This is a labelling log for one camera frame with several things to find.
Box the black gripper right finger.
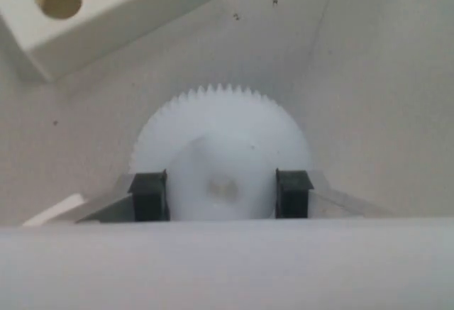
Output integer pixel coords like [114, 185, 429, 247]
[275, 168, 392, 221]

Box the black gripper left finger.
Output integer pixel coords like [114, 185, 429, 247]
[75, 169, 170, 223]

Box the white large gear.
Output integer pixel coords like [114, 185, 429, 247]
[130, 82, 313, 222]

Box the white long holder with holes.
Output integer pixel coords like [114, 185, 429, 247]
[0, 0, 218, 84]

